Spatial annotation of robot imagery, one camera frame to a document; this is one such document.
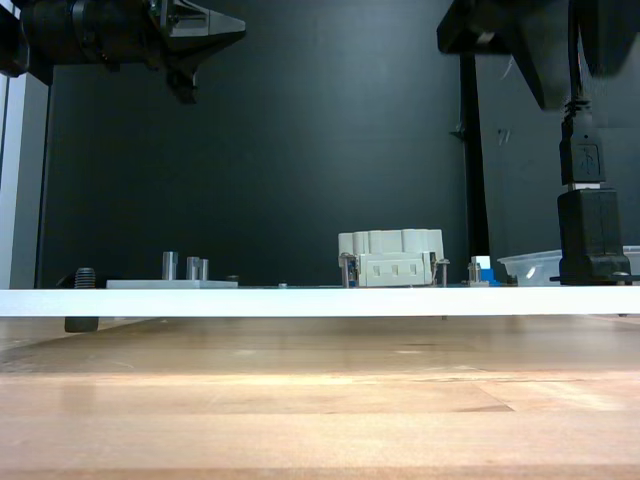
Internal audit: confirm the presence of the grey metal plate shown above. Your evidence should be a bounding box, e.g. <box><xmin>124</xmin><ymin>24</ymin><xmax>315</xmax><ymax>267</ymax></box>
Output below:
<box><xmin>105</xmin><ymin>278</ymin><xmax>239</xmax><ymax>291</ymax></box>

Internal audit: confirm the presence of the black USB plug with cable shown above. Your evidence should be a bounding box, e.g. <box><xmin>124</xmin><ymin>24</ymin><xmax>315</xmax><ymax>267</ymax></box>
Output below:
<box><xmin>558</xmin><ymin>0</ymin><xmax>608</xmax><ymax>191</ymax></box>

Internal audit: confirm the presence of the clear plastic tub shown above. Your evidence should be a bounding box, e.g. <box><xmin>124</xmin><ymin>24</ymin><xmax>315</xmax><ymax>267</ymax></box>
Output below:
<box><xmin>496</xmin><ymin>245</ymin><xmax>640</xmax><ymax>287</ymax></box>

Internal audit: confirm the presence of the black wall post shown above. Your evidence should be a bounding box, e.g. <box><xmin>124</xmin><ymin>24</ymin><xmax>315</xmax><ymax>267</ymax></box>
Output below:
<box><xmin>449</xmin><ymin>52</ymin><xmax>491</xmax><ymax>262</ymax></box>

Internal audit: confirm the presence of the black board screw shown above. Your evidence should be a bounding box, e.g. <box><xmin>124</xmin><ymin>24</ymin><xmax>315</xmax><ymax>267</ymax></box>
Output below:
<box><xmin>63</xmin><ymin>266</ymin><xmax>98</xmax><ymax>335</ymax></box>

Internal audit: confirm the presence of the black USB socket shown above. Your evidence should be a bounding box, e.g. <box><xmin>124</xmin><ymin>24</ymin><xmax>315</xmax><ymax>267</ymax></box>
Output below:
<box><xmin>548</xmin><ymin>185</ymin><xmax>632</xmax><ymax>287</ymax></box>

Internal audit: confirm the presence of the small white and blue connector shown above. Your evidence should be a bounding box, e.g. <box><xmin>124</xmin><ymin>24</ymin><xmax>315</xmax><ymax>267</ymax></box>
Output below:
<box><xmin>473</xmin><ymin>254</ymin><xmax>500</xmax><ymax>287</ymax></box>

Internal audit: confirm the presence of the beige connector housing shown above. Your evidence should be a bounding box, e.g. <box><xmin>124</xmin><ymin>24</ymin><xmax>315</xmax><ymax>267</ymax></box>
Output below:
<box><xmin>337</xmin><ymin>228</ymin><xmax>452</xmax><ymax>289</ymax></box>

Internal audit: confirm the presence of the white task board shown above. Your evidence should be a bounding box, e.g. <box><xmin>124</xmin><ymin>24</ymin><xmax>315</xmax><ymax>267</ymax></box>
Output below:
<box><xmin>0</xmin><ymin>286</ymin><xmax>640</xmax><ymax>320</ymax></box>

